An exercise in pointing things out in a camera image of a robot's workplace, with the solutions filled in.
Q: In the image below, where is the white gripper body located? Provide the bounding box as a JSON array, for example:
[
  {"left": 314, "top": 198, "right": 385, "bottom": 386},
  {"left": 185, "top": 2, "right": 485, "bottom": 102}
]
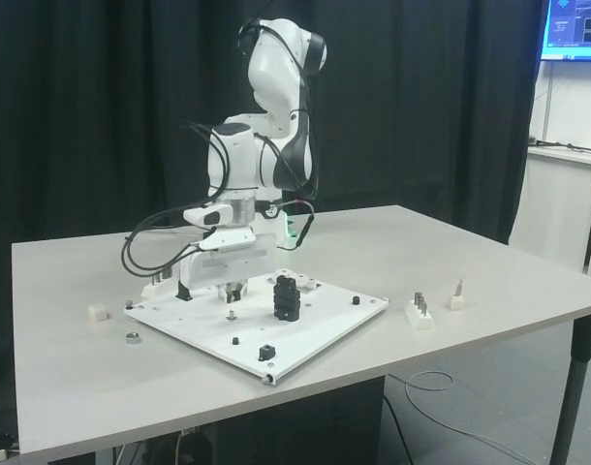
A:
[{"left": 177, "top": 232, "right": 279, "bottom": 295}]

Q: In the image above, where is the flat white mounting plate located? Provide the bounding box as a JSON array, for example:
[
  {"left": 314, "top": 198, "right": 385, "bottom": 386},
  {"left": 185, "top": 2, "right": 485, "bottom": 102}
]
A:
[{"left": 200, "top": 226, "right": 257, "bottom": 252}]

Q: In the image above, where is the white task board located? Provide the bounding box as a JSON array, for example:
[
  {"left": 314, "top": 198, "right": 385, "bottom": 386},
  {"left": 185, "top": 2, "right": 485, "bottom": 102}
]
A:
[{"left": 123, "top": 265, "right": 391, "bottom": 388}]

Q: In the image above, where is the black D-SUB plug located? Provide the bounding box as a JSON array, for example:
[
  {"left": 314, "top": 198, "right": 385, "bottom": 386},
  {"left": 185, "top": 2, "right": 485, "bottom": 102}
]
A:
[{"left": 271, "top": 290, "right": 301, "bottom": 324}]

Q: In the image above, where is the white block peg holder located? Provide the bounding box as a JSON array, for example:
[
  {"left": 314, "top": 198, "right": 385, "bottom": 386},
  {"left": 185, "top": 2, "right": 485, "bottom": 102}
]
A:
[{"left": 140, "top": 281, "right": 180, "bottom": 298}]

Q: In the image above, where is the thin black rod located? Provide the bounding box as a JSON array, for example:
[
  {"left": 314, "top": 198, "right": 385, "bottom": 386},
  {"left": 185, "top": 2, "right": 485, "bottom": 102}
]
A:
[{"left": 297, "top": 212, "right": 317, "bottom": 249}]

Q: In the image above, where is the white wedge peg holder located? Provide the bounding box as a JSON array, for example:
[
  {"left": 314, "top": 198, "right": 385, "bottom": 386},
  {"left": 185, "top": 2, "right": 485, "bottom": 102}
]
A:
[{"left": 405, "top": 300, "right": 436, "bottom": 330}]

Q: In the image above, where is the black curtain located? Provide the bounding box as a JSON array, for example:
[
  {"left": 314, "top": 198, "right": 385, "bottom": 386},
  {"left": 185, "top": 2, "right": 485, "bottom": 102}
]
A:
[{"left": 0, "top": 0, "right": 544, "bottom": 427}]

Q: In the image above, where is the white cabinet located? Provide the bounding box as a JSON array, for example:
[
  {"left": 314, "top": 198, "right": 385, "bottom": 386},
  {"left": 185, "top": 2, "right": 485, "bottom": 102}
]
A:
[{"left": 511, "top": 144, "right": 591, "bottom": 281}]

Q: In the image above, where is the dark grey table leg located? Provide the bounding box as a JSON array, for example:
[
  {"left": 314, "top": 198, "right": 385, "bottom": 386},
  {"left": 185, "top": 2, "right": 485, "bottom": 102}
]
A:
[{"left": 549, "top": 309, "right": 591, "bottom": 465}]

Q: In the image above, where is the blue monitor screen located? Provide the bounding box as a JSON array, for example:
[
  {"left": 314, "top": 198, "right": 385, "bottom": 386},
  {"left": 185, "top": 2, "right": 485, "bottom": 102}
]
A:
[{"left": 540, "top": 0, "right": 591, "bottom": 62}]

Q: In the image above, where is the silver wrist ring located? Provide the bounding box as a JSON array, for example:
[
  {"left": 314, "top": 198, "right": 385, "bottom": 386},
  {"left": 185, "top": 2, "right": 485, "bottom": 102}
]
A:
[{"left": 225, "top": 196, "right": 258, "bottom": 227}]

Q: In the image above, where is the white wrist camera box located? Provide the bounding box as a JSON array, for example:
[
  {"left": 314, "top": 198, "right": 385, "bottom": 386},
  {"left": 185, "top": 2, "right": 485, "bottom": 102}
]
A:
[{"left": 182, "top": 202, "right": 233, "bottom": 228}]

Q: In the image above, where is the black camera cable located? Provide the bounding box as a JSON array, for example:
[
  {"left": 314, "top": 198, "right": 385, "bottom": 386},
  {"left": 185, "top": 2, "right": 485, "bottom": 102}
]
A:
[{"left": 120, "top": 207, "right": 214, "bottom": 281}]

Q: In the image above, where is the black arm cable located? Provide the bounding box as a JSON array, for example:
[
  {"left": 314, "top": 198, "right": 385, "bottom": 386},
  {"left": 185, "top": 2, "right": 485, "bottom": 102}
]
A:
[{"left": 236, "top": 18, "right": 322, "bottom": 204}]

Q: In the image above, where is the grey floor cable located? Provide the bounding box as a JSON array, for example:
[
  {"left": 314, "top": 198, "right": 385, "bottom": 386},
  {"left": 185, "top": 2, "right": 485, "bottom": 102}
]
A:
[{"left": 382, "top": 370, "right": 568, "bottom": 465}]

